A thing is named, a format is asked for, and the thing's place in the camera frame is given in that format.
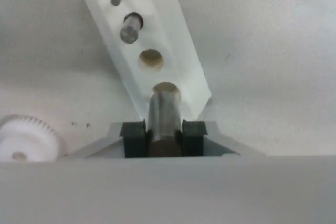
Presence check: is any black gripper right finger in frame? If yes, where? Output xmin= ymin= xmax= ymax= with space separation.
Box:
xmin=181 ymin=120 xmax=266 ymax=157

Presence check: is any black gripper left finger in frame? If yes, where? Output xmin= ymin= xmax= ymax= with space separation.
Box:
xmin=62 ymin=120 xmax=147 ymax=159

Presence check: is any large metal round peg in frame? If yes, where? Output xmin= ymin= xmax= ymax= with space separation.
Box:
xmin=146 ymin=87 xmax=184 ymax=158

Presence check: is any white round peg holder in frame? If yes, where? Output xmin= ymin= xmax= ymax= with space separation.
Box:
xmin=81 ymin=0 xmax=212 ymax=128

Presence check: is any medium metal round peg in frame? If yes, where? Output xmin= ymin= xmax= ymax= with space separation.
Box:
xmin=120 ymin=12 xmax=144 ymax=44

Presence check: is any white small gear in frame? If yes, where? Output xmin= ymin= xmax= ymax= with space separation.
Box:
xmin=0 ymin=114 xmax=67 ymax=162

